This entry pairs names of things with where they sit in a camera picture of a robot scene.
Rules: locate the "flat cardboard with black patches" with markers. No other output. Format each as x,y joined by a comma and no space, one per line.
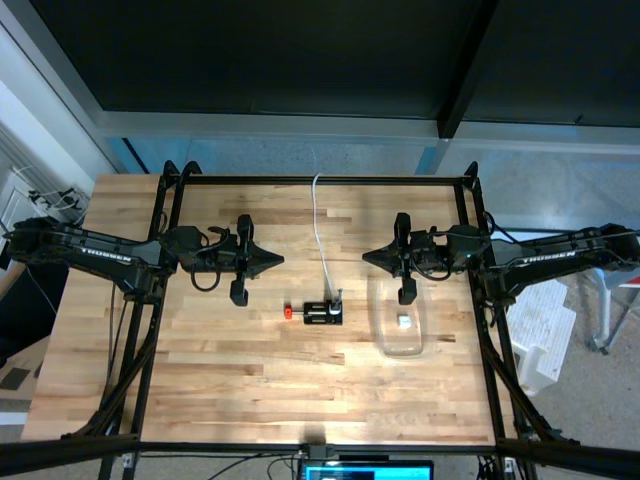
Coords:
20,370

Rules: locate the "black table-level camera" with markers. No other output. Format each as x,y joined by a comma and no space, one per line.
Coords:
316,450

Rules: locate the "laptop with blue screen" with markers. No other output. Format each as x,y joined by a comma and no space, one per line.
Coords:
365,472

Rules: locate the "black aluminium frame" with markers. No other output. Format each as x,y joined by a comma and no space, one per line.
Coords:
320,180

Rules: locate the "black clamp with red knob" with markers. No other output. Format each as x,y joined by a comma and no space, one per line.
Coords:
315,312

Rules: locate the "black partition post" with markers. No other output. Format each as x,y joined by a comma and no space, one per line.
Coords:
465,75

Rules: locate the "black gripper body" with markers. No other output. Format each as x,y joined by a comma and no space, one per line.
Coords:
242,257
406,255

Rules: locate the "white power receptacle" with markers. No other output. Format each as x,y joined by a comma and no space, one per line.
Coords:
334,311

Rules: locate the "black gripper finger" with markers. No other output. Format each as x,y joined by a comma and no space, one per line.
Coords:
385,254
262,254
262,266
385,265

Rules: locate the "grey metal chair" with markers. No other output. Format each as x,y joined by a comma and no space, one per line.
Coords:
607,310

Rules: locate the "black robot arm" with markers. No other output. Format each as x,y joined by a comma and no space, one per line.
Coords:
100,252
550,255

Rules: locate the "white styrofoam block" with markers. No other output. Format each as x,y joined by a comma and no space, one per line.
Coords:
542,330

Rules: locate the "white foam pad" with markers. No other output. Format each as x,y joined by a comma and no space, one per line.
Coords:
404,321

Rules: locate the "clear plastic tub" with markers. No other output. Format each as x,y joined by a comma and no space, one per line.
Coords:
380,325

